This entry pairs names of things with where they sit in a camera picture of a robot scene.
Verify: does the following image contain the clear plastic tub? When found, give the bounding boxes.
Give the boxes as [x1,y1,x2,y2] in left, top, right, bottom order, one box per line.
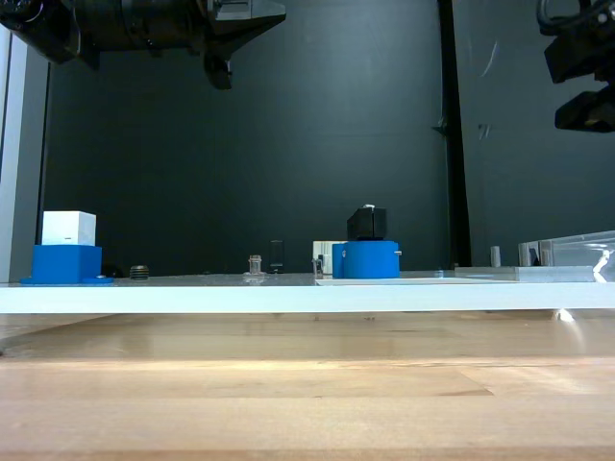
[517,230,615,285]

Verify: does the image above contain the grey metal block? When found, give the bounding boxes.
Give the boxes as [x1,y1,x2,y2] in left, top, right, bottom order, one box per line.
[454,265,600,283]

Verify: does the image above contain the white cube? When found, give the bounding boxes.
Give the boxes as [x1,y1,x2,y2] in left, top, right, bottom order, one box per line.
[41,209,98,248]

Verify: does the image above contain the black connector plug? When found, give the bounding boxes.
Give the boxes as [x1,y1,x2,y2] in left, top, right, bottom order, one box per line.
[345,203,388,242]

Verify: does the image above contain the beige connector housing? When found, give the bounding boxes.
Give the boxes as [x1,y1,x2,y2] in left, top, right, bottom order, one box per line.
[311,239,336,280]

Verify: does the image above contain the small metal bushing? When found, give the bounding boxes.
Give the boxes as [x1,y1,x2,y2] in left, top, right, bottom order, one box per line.
[243,254,268,285]

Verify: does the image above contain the blue square holder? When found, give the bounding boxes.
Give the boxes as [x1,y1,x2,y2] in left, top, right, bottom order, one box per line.
[19,243,115,286]

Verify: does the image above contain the white task board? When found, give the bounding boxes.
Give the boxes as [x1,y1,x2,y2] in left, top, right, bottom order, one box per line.
[0,271,615,317]

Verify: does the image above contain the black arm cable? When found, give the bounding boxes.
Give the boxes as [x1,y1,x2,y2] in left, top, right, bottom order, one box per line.
[536,0,585,33]

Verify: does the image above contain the blue plastic mount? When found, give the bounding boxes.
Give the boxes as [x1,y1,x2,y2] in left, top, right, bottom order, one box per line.
[332,239,404,280]

